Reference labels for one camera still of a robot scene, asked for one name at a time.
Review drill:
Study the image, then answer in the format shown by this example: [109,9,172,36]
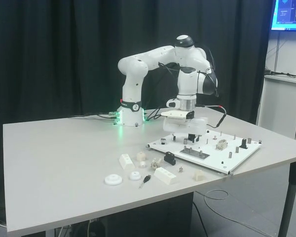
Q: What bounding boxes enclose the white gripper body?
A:
[162,117,210,136]

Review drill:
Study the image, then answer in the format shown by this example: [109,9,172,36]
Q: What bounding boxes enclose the white peg holder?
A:
[153,167,177,185]
[118,153,136,170]

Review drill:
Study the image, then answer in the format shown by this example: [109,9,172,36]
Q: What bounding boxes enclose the black D-SUB plug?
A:
[163,152,177,166]

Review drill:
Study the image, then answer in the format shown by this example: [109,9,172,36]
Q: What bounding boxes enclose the white task board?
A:
[146,126,263,176]

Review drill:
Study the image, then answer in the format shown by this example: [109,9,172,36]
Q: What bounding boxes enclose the black USB plug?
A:
[138,174,152,189]

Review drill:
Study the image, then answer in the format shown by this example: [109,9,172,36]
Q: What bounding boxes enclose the white medium gear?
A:
[128,170,142,181]

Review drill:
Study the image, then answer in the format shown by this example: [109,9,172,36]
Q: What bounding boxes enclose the white large gear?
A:
[104,173,124,186]

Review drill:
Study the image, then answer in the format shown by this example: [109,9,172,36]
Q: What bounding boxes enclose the white cabinet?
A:
[256,73,296,143]

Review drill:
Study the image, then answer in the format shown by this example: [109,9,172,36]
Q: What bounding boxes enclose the grey table leg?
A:
[278,158,296,237]

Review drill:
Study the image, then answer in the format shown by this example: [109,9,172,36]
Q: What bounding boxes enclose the black curtain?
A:
[0,0,272,223]

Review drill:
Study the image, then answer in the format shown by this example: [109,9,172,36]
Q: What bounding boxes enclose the blue screen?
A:
[270,0,296,32]

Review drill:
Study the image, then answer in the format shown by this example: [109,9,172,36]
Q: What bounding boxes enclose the thin black rod on wire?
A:
[196,104,228,129]

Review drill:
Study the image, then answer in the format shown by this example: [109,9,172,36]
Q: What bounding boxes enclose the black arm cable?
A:
[157,46,220,98]

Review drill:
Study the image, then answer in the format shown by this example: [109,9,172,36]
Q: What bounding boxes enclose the grey floor cable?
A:
[203,189,282,223]

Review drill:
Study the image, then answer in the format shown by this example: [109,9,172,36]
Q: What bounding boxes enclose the black cables at arm foot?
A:
[71,107,164,122]

